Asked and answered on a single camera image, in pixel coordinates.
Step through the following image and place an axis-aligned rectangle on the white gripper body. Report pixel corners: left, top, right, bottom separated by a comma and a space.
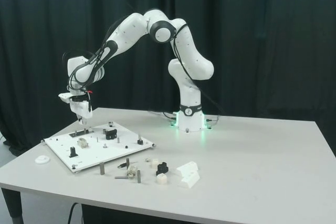
69, 101, 93, 119

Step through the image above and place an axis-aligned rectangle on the white large gear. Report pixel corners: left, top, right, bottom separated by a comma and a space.
35, 155, 50, 166

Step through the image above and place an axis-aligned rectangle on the white task board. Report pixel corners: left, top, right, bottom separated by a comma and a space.
43, 120, 157, 174

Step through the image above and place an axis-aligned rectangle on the beige D-SUB plug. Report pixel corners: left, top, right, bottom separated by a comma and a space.
126, 166, 138, 180

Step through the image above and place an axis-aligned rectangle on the black table leg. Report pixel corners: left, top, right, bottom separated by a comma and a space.
1, 187, 21, 224

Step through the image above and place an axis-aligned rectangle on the large black box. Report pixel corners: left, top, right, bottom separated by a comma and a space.
80, 202, 202, 224

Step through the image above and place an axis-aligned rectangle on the large white holder block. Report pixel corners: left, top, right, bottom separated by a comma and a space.
176, 160, 198, 176
178, 173, 201, 189

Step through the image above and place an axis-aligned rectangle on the black curtain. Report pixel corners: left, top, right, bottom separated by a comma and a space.
0, 0, 336, 153

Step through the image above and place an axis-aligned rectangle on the black base cable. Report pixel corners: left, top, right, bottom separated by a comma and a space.
148, 108, 180, 121

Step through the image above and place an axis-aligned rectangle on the black floor cable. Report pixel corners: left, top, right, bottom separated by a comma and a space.
68, 202, 83, 224

